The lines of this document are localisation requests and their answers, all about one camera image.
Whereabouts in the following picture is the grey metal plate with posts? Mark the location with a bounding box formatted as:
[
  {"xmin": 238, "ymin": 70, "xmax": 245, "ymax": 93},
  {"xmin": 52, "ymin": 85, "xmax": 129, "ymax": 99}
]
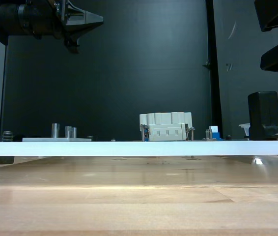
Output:
[{"xmin": 22, "ymin": 123, "xmax": 92, "ymax": 143}]

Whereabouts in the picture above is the black aluminium frame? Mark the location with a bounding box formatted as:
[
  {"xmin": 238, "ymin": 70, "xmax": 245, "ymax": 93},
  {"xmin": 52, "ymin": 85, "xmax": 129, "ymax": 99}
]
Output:
[{"xmin": 202, "ymin": 0, "xmax": 224, "ymax": 140}]

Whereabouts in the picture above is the black socket block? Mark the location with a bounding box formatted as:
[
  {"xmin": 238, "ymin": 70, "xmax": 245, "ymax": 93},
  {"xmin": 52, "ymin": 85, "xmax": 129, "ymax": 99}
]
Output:
[{"xmin": 247, "ymin": 91, "xmax": 278, "ymax": 141}]

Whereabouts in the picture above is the threaded board screw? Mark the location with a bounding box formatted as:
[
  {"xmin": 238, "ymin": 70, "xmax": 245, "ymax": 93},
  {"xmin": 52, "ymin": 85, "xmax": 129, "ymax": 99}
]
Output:
[{"xmin": 2, "ymin": 131, "xmax": 13, "ymax": 143}]

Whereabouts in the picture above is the beige multi-pin connector housing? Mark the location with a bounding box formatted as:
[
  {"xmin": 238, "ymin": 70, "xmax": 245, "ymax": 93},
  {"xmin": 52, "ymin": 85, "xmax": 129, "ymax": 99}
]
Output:
[{"xmin": 139, "ymin": 112, "xmax": 195, "ymax": 142}]

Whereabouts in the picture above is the black board foot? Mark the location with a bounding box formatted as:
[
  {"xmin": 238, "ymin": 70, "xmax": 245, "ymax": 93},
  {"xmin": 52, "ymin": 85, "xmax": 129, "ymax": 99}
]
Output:
[{"xmin": 0, "ymin": 156, "xmax": 15, "ymax": 165}]

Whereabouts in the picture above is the white task board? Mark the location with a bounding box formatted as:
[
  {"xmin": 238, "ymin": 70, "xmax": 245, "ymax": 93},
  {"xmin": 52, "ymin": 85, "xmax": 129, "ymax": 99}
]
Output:
[{"xmin": 0, "ymin": 141, "xmax": 278, "ymax": 157}]

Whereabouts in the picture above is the small white connector block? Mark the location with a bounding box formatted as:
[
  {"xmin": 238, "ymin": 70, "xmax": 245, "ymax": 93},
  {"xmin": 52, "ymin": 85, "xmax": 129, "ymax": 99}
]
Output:
[{"xmin": 204, "ymin": 125, "xmax": 221, "ymax": 141}]

